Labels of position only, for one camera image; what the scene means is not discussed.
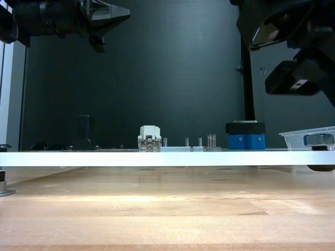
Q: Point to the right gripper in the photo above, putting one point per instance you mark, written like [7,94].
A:
[301,13]

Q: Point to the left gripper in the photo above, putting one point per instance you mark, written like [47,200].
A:
[91,23]

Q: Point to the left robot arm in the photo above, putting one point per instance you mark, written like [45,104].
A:
[39,15]

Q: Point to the clear plastic container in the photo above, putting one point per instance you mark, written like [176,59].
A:
[290,137]

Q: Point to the steel nut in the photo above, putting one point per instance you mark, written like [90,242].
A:
[315,140]

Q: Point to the black round block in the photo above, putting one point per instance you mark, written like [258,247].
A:
[246,128]

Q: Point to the blue socket blocks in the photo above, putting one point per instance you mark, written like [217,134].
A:
[236,142]

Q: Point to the clear plastic fitting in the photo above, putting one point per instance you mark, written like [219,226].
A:
[211,141]

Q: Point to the short steel peg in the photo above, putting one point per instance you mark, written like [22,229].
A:
[200,142]
[187,142]
[165,142]

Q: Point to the beige many-pin connector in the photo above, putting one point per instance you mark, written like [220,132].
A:
[148,137]

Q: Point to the white task board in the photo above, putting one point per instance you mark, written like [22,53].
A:
[157,158]

